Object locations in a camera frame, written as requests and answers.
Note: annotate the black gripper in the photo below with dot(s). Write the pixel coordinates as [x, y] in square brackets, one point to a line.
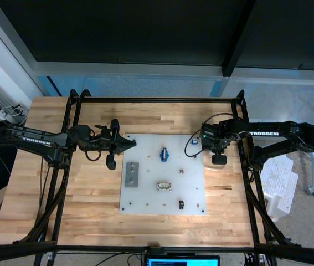
[219, 160]
[114, 144]

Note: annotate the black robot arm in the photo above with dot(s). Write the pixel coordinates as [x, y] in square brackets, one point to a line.
[264, 133]
[35, 138]

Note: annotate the small blue white connector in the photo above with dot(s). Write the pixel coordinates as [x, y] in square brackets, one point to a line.
[194, 142]

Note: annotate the blue clamp connector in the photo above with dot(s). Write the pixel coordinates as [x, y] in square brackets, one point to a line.
[164, 156]

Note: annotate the black USB socket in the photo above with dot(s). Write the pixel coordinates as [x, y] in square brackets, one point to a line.
[182, 205]

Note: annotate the beige multi-pin connector housing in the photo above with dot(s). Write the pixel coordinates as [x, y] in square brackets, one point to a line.
[164, 186]

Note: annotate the clear plastic tub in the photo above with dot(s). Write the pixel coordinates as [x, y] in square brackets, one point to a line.
[207, 164]

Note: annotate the grey metal plate with pegs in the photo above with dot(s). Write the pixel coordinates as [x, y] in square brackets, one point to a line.
[127, 174]

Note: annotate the white task board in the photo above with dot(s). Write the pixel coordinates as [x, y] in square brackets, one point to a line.
[151, 194]

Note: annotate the white foam block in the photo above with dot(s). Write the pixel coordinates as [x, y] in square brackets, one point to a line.
[281, 183]

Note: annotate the laptop screen with blue edge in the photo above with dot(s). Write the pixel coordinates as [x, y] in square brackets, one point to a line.
[181, 261]

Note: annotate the black metal frame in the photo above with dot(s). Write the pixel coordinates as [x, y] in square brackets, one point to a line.
[156, 100]

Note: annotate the black table camera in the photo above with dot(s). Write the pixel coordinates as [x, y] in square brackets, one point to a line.
[156, 250]

